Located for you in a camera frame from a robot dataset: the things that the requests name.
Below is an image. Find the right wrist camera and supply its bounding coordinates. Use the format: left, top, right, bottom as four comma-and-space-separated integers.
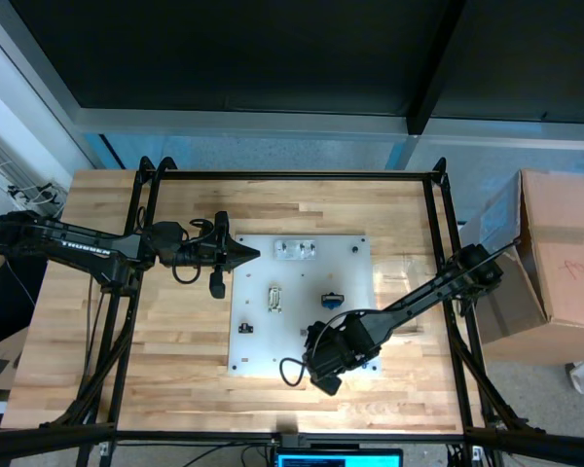
318, 373, 344, 397

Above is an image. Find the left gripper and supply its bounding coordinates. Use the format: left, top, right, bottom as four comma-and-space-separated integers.
209, 210, 262, 274

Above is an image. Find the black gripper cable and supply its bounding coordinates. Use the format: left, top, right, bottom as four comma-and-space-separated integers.
278, 313, 356, 388
170, 217, 219, 285

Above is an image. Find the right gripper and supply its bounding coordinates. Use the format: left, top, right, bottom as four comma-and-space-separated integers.
305, 314, 372, 386

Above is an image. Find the black frame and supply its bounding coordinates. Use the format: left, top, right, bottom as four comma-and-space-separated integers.
0, 155, 584, 467

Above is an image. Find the clear plastic container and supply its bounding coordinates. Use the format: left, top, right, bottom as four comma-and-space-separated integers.
372, 256, 450, 339

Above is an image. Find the blue screen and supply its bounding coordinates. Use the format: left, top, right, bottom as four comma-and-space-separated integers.
271, 448, 405, 467

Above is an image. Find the white task board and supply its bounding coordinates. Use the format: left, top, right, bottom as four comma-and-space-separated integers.
227, 233, 383, 378

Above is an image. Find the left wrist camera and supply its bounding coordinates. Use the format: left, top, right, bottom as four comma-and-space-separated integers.
207, 269, 228, 300

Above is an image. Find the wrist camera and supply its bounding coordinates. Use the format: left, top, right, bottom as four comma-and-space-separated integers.
318, 373, 344, 397
207, 269, 228, 300

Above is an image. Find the cardboard box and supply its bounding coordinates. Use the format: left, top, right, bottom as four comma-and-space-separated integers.
458, 168, 584, 367

